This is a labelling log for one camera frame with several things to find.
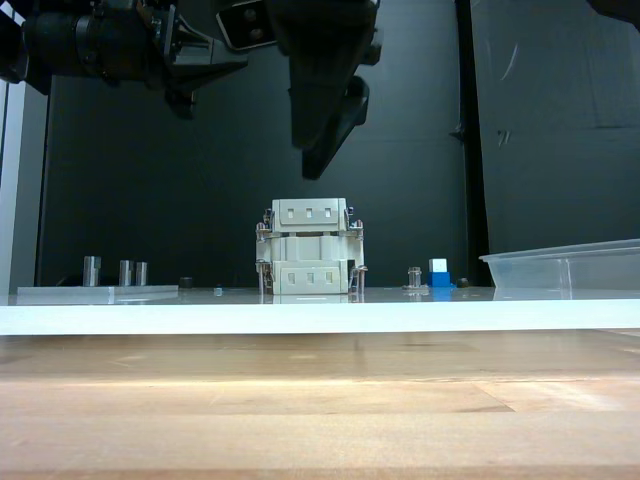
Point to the grey connector base socket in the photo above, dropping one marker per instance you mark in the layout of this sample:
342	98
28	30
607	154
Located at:
310	250

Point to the silver metal peg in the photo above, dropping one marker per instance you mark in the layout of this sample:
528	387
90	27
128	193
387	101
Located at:
92	272
125	274
142	274

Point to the blue clamp with white block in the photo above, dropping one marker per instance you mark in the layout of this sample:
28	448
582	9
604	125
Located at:
440	280

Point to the grey metal bar plate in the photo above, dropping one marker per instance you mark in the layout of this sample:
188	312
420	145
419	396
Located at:
65	295

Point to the white mounting board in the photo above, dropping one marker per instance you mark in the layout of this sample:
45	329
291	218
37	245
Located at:
320	317

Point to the grey ten-pin connector insert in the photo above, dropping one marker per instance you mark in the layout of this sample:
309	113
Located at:
310	215

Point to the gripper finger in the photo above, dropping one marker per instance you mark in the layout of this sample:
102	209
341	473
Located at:
320	90
350	120
200	50
210	75

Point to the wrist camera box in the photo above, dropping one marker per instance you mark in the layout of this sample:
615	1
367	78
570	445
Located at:
245	25

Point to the small silver metal standoff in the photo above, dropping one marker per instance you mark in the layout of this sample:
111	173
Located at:
414	277

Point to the black board screw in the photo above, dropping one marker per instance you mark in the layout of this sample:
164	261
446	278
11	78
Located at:
462	282
186	282

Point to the black vertical post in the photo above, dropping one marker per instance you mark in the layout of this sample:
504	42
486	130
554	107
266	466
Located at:
475	150

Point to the clear plastic tub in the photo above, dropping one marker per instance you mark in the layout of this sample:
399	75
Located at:
575	270

